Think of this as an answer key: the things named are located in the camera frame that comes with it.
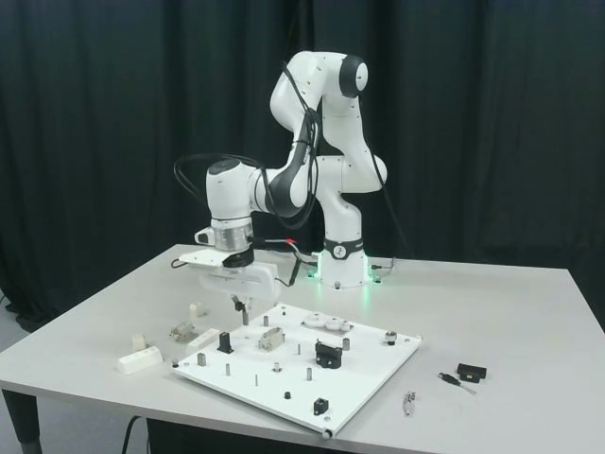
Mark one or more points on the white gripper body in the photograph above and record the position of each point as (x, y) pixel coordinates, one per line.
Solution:
(255, 284)

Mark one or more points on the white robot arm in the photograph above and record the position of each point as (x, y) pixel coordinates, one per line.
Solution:
(340, 222)

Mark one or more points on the long white peg holder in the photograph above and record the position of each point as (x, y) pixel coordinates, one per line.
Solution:
(203, 340)
(139, 361)

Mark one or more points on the small white cube holder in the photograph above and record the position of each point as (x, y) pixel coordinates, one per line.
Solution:
(139, 342)
(198, 310)

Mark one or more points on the flat white wrist plate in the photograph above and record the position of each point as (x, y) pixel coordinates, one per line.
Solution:
(203, 258)

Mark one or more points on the beige metal connector block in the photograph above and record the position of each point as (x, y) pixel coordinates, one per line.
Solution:
(179, 331)

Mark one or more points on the white large gear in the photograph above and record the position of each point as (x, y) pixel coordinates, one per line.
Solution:
(315, 320)

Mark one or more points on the white medium gear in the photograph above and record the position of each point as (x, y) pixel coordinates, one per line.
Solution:
(333, 324)

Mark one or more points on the white task board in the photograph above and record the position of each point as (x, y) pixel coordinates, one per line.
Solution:
(264, 392)

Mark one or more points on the white small gear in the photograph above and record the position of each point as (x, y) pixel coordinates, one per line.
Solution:
(346, 326)

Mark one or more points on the round metal plug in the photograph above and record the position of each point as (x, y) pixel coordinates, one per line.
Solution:
(390, 337)

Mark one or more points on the black curtain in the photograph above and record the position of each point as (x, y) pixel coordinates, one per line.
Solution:
(94, 142)

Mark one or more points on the black USB plug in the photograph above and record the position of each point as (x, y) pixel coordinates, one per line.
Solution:
(449, 377)

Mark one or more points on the black D-SUB plug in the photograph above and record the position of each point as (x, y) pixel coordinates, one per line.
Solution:
(471, 371)

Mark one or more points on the dark table leg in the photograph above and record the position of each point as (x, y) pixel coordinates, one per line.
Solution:
(19, 421)

